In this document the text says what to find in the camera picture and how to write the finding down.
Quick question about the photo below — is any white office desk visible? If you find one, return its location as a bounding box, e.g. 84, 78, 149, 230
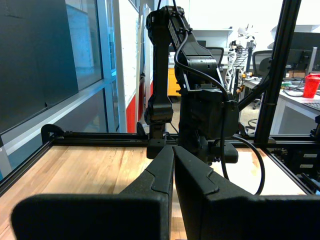
269, 84, 320, 137

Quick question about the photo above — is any white lattice stand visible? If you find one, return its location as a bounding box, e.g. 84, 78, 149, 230
226, 24, 260, 94

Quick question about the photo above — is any black computer monitor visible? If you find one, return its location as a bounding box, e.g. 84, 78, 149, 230
287, 31, 320, 72

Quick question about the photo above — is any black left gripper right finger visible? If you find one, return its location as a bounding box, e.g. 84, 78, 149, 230
174, 146, 320, 240

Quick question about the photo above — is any red plastic cup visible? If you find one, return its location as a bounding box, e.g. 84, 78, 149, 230
303, 73, 320, 99

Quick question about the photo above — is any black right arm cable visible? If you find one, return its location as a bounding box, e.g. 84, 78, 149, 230
172, 0, 266, 196

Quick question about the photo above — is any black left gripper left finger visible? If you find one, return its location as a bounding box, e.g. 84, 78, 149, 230
11, 145, 175, 240

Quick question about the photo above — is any yellow cabinet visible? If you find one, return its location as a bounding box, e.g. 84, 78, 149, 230
167, 67, 183, 97

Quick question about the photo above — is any black mesh office chair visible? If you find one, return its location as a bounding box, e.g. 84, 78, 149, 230
246, 49, 274, 132
204, 46, 225, 66

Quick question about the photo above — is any black metal frame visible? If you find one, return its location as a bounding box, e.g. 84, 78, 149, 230
0, 0, 320, 198

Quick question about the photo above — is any black keyboard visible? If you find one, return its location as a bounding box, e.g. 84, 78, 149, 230
301, 101, 320, 112

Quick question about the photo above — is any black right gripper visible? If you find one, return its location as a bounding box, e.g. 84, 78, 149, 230
178, 89, 240, 165

